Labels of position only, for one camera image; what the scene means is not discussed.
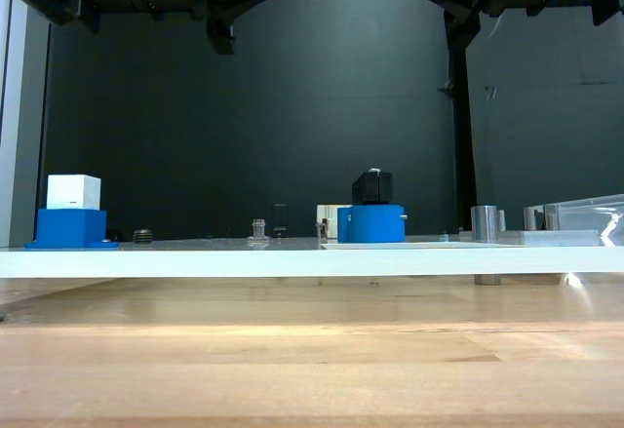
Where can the silver metal cylinder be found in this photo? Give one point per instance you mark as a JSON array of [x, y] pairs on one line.
[[483, 223]]

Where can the dark connector plug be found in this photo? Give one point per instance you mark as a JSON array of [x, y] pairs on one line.
[[370, 189]]

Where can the white cube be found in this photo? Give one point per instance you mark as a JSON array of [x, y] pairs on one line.
[[73, 191]]

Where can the short grey metal peg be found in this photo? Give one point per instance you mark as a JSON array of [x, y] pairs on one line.
[[501, 221], [530, 218], [551, 218]]

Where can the beige multi-pin connector housing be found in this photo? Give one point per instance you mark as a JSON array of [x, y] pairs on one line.
[[324, 213]]

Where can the clear plastic tub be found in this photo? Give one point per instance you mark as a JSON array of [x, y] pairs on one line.
[[595, 213]]

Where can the black knurled screw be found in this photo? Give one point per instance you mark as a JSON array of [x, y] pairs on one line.
[[143, 237]]

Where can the grey metal block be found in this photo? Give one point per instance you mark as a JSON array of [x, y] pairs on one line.
[[560, 238]]

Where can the white task board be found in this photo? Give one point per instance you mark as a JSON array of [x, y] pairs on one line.
[[195, 262]]

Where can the black metal frame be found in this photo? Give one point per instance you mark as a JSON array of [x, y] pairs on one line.
[[463, 155]]

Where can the blue round connector mount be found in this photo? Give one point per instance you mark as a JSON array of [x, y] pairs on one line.
[[370, 225]]

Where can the blue square mount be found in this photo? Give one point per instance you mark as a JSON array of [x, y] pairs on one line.
[[68, 228]]

